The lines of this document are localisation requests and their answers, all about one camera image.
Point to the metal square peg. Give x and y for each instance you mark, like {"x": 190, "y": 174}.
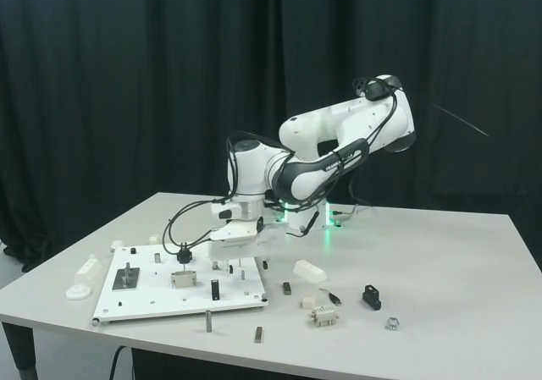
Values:
{"x": 287, "y": 289}
{"x": 259, "y": 335}

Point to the white medium gear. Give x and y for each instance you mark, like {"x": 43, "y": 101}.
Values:
{"x": 116, "y": 244}

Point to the black table leg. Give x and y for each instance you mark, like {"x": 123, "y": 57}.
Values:
{"x": 19, "y": 348}

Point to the small white cube holder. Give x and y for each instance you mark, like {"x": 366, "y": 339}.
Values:
{"x": 154, "y": 240}
{"x": 309, "y": 302}

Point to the black USB plug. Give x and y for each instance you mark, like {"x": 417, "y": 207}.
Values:
{"x": 335, "y": 299}

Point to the beige waterproof plug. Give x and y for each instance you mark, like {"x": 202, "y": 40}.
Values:
{"x": 318, "y": 315}

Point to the black D-SUB plug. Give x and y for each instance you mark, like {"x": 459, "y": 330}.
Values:
{"x": 372, "y": 299}

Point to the white task board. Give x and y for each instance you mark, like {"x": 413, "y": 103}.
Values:
{"x": 161, "y": 295}

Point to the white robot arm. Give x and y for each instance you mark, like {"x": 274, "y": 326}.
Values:
{"x": 322, "y": 122}

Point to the white large gear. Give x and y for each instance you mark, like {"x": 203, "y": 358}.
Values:
{"x": 78, "y": 293}

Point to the white peg holder with holes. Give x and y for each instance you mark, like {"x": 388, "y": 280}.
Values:
{"x": 89, "y": 272}
{"x": 311, "y": 271}

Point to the metal bolt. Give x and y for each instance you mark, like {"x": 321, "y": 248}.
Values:
{"x": 392, "y": 323}

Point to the black curtain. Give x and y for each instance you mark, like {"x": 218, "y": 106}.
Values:
{"x": 127, "y": 79}

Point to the black square plug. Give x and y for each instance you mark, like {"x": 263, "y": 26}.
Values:
{"x": 183, "y": 254}

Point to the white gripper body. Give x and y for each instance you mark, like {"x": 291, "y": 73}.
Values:
{"x": 241, "y": 251}

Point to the thick metal round peg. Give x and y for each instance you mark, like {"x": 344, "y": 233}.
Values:
{"x": 157, "y": 256}

